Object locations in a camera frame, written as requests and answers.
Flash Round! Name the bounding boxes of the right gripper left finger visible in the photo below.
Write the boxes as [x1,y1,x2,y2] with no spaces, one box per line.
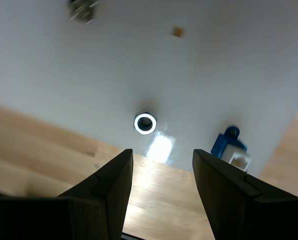
[0,149,134,240]

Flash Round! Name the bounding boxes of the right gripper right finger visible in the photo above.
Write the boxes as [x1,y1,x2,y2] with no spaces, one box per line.
[192,149,298,240]

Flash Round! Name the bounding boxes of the silver M12 hex nut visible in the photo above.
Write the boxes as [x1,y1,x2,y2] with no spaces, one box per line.
[133,112,158,136]

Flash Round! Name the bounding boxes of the blue and white socket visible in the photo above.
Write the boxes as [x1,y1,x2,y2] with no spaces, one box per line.
[210,126,252,172]

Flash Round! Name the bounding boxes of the white task board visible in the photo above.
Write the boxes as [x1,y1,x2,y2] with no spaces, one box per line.
[0,0,298,176]

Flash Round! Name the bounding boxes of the small metal bracket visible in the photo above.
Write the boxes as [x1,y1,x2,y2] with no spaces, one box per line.
[67,0,100,26]

